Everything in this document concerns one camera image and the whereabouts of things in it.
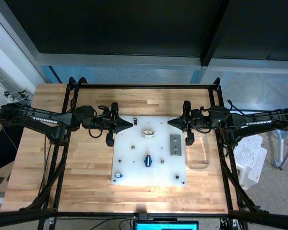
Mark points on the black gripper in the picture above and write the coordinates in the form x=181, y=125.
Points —
x=110, y=124
x=190, y=122

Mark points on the silver metal cylinder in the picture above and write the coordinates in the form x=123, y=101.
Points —
x=162, y=161

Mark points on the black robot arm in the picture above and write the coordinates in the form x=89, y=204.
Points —
x=45, y=119
x=256, y=123

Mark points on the white taskboard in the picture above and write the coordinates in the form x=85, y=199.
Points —
x=134, y=177

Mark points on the small black socket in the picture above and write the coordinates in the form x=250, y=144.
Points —
x=135, y=121

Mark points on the grey metal holder block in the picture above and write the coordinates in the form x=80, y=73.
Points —
x=172, y=143

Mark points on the beige connector housing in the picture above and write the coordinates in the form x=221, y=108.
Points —
x=148, y=133

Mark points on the clear plastic tub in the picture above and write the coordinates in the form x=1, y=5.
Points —
x=199, y=165

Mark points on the laptop screen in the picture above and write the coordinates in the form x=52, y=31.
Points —
x=166, y=227

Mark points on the grey metal stand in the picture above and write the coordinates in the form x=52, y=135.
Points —
x=281, y=153

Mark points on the flat cardboard box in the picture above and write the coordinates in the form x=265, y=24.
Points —
x=7, y=170

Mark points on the blue round mount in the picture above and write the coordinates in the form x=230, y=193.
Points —
x=144, y=162

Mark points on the black aluminium frame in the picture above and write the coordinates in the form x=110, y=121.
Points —
x=144, y=85

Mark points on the blue square mount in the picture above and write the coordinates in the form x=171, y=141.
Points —
x=115, y=175

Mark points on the grey metal window frame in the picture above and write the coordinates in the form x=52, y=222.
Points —
x=134, y=58

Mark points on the small black table camera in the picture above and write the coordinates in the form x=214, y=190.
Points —
x=143, y=216

